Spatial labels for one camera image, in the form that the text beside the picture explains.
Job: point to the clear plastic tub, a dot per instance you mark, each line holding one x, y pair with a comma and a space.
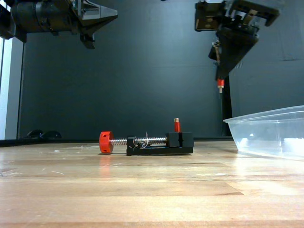
261, 133

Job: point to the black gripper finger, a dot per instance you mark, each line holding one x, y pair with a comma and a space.
219, 69
237, 47
107, 12
103, 21

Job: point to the red RCA plug with spring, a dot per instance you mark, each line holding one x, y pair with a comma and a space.
221, 83

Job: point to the red RCA socket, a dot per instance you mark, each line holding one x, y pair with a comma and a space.
177, 126

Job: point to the black aluminium frame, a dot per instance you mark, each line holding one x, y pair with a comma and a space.
71, 141

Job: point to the black curved frame bracket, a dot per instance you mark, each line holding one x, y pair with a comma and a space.
52, 135
34, 134

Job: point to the white foam pad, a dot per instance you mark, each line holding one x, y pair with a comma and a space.
294, 146

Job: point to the black wall pillar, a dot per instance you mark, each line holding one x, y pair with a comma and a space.
226, 107

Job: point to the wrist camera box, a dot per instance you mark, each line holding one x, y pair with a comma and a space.
206, 21

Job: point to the black vise with red knob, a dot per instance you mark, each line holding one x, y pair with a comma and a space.
180, 142

